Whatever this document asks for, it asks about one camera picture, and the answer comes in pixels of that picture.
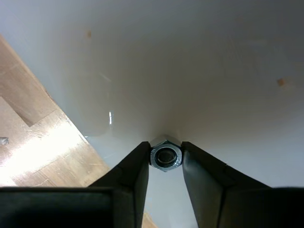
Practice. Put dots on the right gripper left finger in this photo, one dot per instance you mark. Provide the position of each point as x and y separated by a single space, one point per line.
128 190

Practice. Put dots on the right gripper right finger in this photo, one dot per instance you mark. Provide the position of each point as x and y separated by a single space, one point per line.
213 190

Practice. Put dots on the silver M12 hex nut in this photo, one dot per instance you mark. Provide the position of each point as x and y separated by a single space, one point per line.
164 141

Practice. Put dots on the white mounting board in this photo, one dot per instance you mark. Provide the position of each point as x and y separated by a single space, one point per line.
190 71

